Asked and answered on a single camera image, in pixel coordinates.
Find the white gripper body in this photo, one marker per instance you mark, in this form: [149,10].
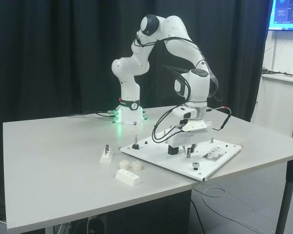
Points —
[193,139]

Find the white empty peg holder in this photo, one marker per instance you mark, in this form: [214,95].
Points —
[127,180]

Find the small white cube holder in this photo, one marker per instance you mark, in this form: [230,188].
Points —
[135,165]
[124,164]

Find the white small gear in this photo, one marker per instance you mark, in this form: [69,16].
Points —
[209,157]

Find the white large gear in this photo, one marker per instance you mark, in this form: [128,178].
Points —
[219,149]

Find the black plug with metal pin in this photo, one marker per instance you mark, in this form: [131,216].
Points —
[135,145]

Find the black curtain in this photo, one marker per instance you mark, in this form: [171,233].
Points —
[51,61]

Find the black table leg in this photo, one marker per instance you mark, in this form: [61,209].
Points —
[288,195]

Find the blue screen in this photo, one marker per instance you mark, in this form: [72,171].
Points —
[285,14]

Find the white task board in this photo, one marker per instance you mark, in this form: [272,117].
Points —
[161,161]

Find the white cabinet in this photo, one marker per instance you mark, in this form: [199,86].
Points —
[278,104]

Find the white holder with pegs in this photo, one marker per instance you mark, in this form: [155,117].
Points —
[105,158]

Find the small white camera box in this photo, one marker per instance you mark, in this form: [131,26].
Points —
[183,111]

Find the flat white mount plate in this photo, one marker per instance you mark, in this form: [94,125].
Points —
[195,126]

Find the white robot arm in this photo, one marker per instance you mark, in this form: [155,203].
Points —
[183,51]

